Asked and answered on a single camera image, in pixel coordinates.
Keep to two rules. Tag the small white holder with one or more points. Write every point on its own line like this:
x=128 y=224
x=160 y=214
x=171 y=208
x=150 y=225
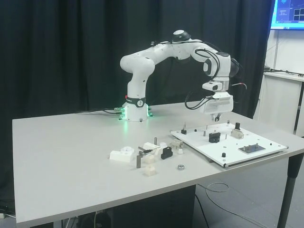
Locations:
x=149 y=171
x=149 y=159

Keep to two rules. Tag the blue screen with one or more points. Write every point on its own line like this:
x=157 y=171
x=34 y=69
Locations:
x=288 y=14

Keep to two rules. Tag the black curtain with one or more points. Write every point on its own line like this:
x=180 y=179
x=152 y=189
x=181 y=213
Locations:
x=71 y=47

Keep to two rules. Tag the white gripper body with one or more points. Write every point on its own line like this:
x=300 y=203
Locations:
x=218 y=105

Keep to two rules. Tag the large white holder block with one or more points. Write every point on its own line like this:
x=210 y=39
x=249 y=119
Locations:
x=118 y=156

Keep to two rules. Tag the black D-SUB plug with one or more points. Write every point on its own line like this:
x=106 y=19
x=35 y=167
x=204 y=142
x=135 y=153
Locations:
x=166 y=153

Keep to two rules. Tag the black table leg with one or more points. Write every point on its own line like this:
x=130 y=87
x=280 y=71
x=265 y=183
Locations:
x=291 y=190

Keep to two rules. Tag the metal round peg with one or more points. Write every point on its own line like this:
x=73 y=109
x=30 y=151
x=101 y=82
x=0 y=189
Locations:
x=155 y=140

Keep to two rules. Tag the white holder with holes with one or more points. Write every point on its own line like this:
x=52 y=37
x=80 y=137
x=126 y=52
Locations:
x=149 y=145

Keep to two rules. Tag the grey waterproof plug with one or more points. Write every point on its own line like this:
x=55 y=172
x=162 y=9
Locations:
x=177 y=145

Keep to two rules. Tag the white cabinet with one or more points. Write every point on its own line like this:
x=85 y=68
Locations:
x=280 y=102

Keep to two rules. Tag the metal nut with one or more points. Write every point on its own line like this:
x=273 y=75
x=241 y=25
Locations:
x=180 y=167

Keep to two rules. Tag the metal square peg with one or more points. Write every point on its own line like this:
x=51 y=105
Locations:
x=138 y=162

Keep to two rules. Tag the white task board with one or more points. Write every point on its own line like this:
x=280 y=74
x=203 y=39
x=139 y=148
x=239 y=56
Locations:
x=235 y=147

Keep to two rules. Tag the white small gear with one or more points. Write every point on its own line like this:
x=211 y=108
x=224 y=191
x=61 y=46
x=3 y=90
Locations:
x=180 y=151

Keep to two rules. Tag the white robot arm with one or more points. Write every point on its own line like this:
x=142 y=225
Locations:
x=137 y=78

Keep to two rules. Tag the white large gear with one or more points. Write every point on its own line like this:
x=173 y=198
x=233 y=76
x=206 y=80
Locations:
x=126 y=149

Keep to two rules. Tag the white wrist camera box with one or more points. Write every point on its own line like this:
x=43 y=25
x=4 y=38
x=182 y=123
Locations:
x=210 y=86

